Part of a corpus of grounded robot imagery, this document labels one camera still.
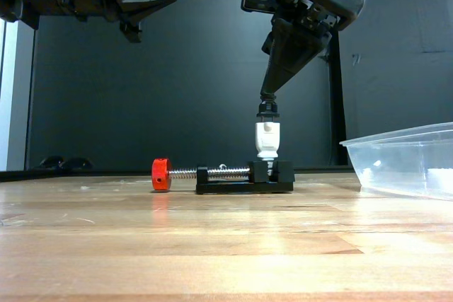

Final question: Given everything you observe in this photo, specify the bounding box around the black vise clamp, orange knob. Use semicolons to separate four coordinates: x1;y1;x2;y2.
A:
151;158;295;196

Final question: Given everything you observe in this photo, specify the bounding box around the white square plug holder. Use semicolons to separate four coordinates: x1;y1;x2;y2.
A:
426;167;453;190

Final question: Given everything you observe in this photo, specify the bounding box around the black curved frame bracket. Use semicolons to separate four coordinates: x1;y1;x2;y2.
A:
38;155;65;170
63;156;93;170

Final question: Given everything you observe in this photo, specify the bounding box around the black plug with braided cable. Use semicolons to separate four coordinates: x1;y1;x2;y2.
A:
256;92;282;124

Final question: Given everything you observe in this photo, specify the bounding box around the clear plastic tub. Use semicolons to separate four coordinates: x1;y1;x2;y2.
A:
338;122;453;201

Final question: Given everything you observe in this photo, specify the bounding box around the white power receptacle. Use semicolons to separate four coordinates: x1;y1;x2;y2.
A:
253;121;281;178

